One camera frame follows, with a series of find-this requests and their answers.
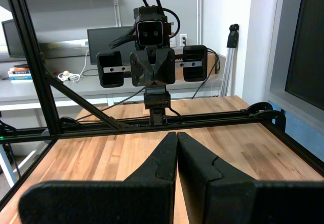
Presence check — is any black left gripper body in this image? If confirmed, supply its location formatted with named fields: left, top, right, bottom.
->
left=96, top=45, right=209, bottom=88

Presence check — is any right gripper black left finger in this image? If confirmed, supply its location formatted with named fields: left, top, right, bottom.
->
left=19, top=132, right=177, bottom=224

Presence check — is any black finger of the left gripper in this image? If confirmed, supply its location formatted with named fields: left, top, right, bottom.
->
left=154, top=48, right=176, bottom=86
left=130, top=49, right=155, bottom=87

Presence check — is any grey desk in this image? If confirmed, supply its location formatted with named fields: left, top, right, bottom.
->
left=0, top=53, right=227, bottom=108

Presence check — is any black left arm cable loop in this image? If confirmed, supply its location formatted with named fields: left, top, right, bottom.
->
left=108, top=27, right=138, bottom=50

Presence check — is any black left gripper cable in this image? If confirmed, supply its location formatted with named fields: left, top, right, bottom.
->
left=164, top=8, right=181, bottom=38

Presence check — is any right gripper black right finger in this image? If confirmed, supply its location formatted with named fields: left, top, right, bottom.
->
left=177, top=132, right=324, bottom=224

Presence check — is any black curved frame bracket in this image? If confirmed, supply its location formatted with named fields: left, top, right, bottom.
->
left=269, top=109, right=287, bottom=132
left=245, top=102, right=274, bottom=118
left=59, top=117, right=82, bottom=128

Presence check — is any folded black silver tripod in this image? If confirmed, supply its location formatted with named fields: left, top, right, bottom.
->
left=221, top=23, right=240, bottom=98

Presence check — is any white cable bundle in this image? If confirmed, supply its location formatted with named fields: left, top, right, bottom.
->
left=57, top=50, right=89, bottom=83

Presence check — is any black computer monitor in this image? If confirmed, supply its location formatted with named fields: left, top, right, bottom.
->
left=1, top=19, right=32, bottom=59
left=87, top=26, right=139, bottom=57

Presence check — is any black metal frame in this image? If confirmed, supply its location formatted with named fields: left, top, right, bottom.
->
left=0, top=0, right=324, bottom=209

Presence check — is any stack of books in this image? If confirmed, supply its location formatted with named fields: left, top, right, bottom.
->
left=7, top=66, right=34, bottom=83

